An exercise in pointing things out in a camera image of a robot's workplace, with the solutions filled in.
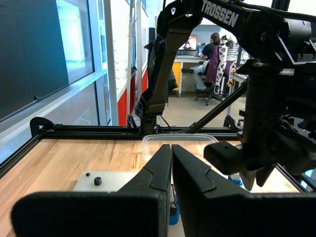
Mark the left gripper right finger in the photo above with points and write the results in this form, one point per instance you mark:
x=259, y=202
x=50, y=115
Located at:
x=247, y=217

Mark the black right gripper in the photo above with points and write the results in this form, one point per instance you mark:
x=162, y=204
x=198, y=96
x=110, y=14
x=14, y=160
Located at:
x=271, y=111

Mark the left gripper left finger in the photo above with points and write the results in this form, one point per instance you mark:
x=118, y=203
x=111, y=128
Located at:
x=98, y=214

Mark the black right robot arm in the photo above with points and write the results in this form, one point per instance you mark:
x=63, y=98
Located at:
x=247, y=27

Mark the small blue white connector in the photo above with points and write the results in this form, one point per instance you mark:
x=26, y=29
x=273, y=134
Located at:
x=234, y=180

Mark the black round screw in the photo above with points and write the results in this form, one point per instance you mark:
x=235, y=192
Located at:
x=98, y=182

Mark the white board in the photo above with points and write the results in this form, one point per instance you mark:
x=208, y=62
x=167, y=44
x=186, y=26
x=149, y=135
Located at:
x=116, y=179

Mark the clear plastic tub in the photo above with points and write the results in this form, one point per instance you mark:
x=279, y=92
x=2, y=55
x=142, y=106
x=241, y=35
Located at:
x=150, y=145

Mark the dark puffer jacket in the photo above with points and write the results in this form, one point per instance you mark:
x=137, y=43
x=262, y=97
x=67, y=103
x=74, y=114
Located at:
x=172, y=81

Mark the yellow cabinet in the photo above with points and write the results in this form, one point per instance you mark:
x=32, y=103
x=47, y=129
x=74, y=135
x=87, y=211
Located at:
x=176, y=74

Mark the office chair with white back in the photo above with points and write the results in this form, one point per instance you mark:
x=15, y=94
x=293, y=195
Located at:
x=222, y=49

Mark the person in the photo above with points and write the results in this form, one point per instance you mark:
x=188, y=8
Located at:
x=208, y=50

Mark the white desk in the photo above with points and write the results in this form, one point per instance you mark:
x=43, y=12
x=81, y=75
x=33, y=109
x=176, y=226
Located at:
x=187, y=59

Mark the lit computer monitor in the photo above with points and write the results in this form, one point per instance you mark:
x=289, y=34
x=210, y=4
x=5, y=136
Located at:
x=188, y=43

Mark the blue mount with black connector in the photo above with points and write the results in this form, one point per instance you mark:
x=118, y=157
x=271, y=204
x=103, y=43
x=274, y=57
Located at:
x=173, y=219

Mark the black metal frame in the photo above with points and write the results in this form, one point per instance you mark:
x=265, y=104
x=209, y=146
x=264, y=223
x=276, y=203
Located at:
x=86, y=132

